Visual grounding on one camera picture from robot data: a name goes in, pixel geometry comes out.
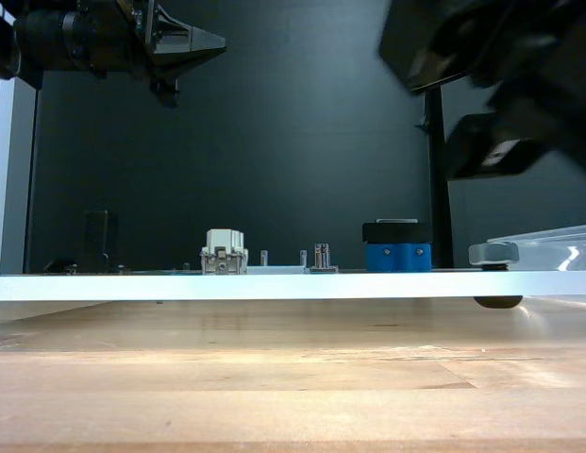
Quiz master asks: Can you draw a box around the white board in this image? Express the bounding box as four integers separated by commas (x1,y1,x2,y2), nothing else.
0,269,586,302

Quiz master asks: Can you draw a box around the clear plastic tub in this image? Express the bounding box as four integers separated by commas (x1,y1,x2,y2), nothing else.
485,224,586,274

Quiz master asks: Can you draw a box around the blue holder with black cap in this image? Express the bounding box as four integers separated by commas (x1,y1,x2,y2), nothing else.
361,217,434,274

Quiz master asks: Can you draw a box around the black clamp block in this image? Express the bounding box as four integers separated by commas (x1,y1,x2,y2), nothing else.
82,210,120,274

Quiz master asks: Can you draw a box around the small silver connector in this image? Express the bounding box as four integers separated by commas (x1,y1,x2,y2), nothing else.
310,242,341,275

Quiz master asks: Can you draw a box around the black aluminium frame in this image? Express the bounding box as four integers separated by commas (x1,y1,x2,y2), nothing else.
417,87,458,271

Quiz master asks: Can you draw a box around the black round board foot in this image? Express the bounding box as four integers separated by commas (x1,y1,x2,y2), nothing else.
473,295,525,310

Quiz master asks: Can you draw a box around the silver hex nut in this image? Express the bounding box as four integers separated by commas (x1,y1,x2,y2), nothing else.
467,241,521,268

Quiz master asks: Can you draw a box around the white grey connector housing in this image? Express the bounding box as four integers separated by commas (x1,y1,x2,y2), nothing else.
199,228,251,277

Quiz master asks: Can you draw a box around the pale clip mount plate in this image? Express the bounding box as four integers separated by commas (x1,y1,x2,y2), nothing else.
247,248,309,276

